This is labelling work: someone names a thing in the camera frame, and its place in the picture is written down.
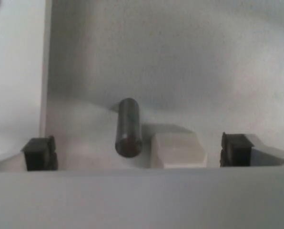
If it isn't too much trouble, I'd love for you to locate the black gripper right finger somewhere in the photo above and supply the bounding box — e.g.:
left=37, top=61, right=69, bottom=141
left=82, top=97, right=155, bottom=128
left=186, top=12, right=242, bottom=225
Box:
left=219, top=132, right=284, bottom=168

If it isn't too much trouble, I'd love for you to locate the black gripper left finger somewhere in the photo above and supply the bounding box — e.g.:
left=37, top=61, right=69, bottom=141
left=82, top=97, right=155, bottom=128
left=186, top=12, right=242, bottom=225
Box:
left=0, top=135, right=60, bottom=172

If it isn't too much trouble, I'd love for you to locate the dark metal round peg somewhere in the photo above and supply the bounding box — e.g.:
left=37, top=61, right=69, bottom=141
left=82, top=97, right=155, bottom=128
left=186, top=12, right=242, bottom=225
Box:
left=114, top=98, right=143, bottom=159

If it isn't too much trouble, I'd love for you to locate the white task board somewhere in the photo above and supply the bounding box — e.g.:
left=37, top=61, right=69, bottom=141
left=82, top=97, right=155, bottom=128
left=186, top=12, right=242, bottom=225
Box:
left=38, top=0, right=284, bottom=171

